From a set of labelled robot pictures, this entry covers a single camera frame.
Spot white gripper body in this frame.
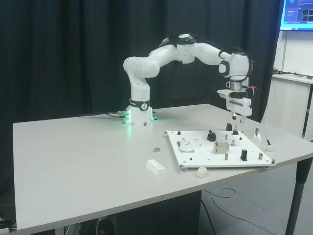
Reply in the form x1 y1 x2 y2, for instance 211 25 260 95
225 97 253 117

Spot white mounting plate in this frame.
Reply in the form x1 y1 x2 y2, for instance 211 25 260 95
216 88 248 98

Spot white cabinet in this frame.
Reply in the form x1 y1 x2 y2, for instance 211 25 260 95
265 72 313 142

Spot white task board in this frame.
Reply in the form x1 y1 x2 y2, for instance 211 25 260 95
162 129 277 170

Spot white large gear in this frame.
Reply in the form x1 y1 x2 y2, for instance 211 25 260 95
180 143 195 153

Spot black table leg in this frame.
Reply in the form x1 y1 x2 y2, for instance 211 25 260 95
289 156 312 235

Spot white four-hole holder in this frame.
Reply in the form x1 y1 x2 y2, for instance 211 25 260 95
145 159 167 176

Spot blue screen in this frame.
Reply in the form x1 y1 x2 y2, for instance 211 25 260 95
279 0 313 32

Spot black cabinet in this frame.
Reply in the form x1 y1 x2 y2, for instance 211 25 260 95
104 190 202 235

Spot black curtain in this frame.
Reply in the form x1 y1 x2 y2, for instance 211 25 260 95
0 0 286 128

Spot white power strip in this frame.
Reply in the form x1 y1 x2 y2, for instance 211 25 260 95
0 218 16 234

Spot silver wrist ring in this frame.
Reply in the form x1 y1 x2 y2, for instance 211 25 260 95
229 79 249 91

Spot black cables on cabinet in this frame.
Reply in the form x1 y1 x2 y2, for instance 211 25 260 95
273 69 313 80

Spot grey floor cable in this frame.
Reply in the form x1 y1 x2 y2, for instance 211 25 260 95
211 187 295 235

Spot black floor cable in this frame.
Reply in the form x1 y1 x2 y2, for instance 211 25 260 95
200 200 217 235

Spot black base cable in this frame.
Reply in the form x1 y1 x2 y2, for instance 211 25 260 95
80 111 128 118

